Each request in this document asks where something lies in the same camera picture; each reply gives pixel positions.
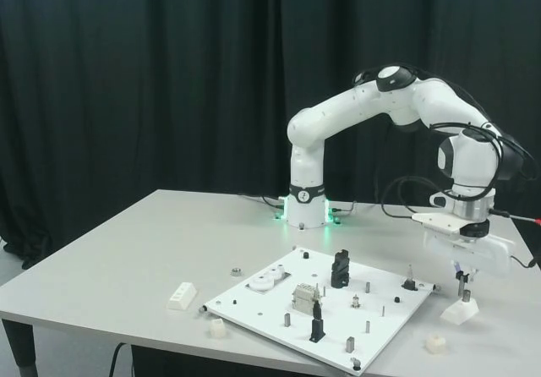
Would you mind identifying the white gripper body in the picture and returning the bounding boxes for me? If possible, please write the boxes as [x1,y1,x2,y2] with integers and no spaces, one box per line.
[422,229,516,276]

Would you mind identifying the white sloped peg holder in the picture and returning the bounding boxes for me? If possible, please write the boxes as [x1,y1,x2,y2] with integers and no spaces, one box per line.
[439,299,480,325]

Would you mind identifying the thin black rod red tag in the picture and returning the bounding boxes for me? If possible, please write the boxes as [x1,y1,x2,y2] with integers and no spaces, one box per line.
[489,209,541,227]

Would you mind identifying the flat white mounting plate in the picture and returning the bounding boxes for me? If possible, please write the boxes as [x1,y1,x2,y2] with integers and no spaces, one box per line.
[412,211,463,232]

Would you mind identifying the black D-SUB plug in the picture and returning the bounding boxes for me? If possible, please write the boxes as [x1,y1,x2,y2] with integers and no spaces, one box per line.
[329,249,352,290]

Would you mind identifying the black USB plug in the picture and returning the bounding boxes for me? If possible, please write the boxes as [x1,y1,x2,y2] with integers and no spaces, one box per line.
[309,303,329,345]

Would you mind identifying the grey waterproof plug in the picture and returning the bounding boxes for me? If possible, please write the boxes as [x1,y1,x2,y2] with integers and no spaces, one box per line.
[291,283,316,311]

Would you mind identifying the white task board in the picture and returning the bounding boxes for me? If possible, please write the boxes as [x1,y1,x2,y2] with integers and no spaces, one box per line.
[198,245,441,372]

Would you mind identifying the white large gear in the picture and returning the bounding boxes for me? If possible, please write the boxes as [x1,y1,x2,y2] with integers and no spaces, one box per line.
[248,277,274,293]

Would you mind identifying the white rectangular holder block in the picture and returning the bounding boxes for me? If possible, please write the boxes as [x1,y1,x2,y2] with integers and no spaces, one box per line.
[167,281,200,311]

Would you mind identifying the black curtain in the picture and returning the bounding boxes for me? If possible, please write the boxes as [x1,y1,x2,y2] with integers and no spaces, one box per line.
[0,0,541,270]

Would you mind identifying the black table leg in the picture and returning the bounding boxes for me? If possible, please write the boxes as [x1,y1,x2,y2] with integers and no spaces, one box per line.
[3,320,36,377]

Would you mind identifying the black cable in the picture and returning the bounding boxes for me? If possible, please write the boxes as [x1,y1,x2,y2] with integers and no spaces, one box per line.
[380,176,458,220]
[328,201,358,218]
[508,252,541,270]
[110,341,134,377]
[412,69,536,180]
[238,193,290,211]

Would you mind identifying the silver flange ring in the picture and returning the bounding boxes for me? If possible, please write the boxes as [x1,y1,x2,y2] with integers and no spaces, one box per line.
[454,199,496,222]

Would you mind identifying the small white camera box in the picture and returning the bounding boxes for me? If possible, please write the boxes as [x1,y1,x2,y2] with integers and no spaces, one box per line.
[429,193,456,210]

